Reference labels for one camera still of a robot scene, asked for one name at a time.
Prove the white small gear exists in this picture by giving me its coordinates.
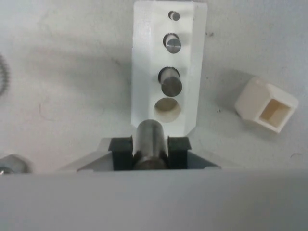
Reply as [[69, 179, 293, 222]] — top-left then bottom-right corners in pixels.
[[0, 54, 12, 96]]

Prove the metal bolt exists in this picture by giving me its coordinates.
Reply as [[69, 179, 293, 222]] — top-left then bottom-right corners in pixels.
[[0, 154, 33, 174]]

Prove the medium metal round peg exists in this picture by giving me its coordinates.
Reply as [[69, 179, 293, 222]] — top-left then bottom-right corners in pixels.
[[163, 33, 182, 54]]

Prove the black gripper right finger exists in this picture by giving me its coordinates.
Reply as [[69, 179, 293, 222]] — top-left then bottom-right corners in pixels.
[[167, 136, 222, 171]]

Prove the thick metal round peg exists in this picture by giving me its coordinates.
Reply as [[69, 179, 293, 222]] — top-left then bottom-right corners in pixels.
[[158, 66, 183, 98]]

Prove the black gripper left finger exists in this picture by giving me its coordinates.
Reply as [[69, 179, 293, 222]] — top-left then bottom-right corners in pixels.
[[56, 136, 134, 172]]

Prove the large metal round peg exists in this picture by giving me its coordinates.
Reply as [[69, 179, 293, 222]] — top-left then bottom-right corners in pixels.
[[132, 119, 169, 171]]

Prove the white round peg holder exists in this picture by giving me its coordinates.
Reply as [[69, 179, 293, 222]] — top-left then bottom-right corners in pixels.
[[130, 0, 208, 135]]

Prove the small white square-hole holder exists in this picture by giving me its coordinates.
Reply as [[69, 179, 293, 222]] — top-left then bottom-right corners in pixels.
[[234, 76, 299, 134]]

